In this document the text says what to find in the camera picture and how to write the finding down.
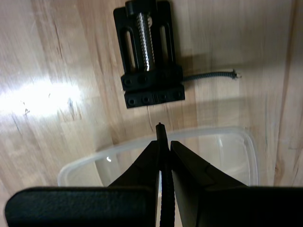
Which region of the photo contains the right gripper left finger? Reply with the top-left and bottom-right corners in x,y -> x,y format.
108,140 -> 160,227

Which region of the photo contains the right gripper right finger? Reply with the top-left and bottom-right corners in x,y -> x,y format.
170,141 -> 248,227

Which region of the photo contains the black USB-C connector with cable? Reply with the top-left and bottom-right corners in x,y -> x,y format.
155,122 -> 177,227

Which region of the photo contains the clear plastic tub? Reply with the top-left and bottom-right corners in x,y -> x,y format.
58,126 -> 258,190

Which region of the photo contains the black vise with orange knob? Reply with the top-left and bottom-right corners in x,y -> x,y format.
113,0 -> 186,110

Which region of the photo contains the grey braided cable stub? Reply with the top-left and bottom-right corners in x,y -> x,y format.
182,69 -> 242,82

